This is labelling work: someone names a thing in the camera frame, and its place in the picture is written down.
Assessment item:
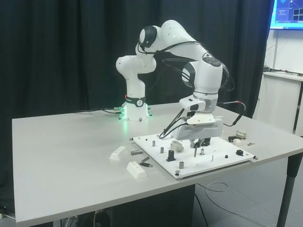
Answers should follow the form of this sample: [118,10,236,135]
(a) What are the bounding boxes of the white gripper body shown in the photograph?
[173,117,224,140]

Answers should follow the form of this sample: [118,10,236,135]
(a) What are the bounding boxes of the white peg holder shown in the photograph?
[126,161,148,179]
[109,146,127,162]

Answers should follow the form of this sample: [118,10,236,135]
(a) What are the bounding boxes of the white task board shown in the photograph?
[132,133,259,181]

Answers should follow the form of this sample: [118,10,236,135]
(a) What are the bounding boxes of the black D-SUB plug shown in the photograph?
[228,129,246,142]

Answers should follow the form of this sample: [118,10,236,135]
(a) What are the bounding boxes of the white cabinet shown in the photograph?
[256,30,303,137]

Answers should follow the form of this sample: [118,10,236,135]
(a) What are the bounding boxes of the black table leg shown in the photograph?
[276,155,299,227]

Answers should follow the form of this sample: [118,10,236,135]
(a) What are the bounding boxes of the blue screen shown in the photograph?
[269,0,303,31]

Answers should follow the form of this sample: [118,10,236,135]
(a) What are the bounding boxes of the black curtains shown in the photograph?
[0,0,275,133]

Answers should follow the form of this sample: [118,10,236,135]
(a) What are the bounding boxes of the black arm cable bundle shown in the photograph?
[136,40,235,140]

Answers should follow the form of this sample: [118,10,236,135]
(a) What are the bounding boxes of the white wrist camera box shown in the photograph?
[178,96,206,112]

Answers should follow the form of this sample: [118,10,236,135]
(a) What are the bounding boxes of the black cable with red tag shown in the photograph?
[217,101,247,127]

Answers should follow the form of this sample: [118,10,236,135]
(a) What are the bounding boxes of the grey cable on floor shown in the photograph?
[198,181,234,227]

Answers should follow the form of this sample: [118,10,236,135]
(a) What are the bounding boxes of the black cables at arm foot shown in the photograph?
[75,107,125,115]

